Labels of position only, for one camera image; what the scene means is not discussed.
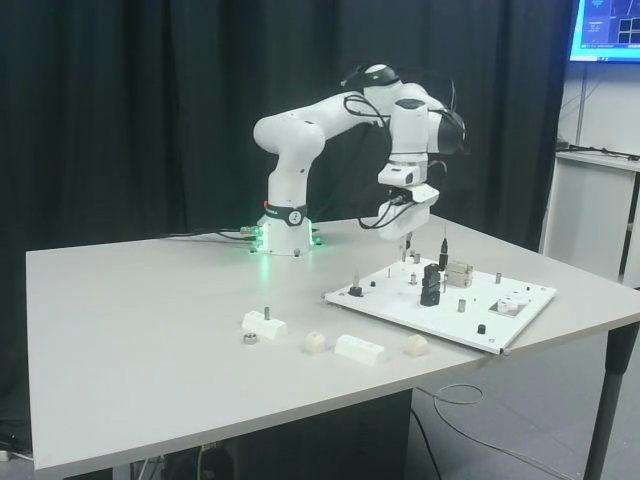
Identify white peg holder with holes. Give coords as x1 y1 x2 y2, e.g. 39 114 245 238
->
333 333 387 368
240 309 291 343

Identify black curtain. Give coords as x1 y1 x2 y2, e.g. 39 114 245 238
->
0 0 569 454

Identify grey floor cable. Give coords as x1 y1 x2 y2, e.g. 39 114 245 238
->
423 382 589 480

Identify grey Ethernet socket block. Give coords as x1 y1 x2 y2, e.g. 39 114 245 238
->
445 261 474 291

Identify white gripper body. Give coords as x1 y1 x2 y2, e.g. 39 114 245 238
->
376 198 432 242

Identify black D-SUB plug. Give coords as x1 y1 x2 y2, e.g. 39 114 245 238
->
419 263 444 308

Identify small cream plug holder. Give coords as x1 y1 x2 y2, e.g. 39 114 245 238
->
403 333 431 358
303 330 329 356

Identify blue screen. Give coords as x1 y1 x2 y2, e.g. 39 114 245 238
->
568 0 640 65

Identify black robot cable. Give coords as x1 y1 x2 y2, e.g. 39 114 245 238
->
341 63 472 232

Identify grey table leg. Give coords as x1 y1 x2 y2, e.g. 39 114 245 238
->
583 324 632 480

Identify white cabinet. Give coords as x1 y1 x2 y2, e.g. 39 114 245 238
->
541 148 640 290

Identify white task board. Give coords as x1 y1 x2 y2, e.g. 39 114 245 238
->
323 258 558 358

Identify black cables behind robot base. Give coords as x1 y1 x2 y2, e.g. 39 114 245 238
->
162 226 262 243

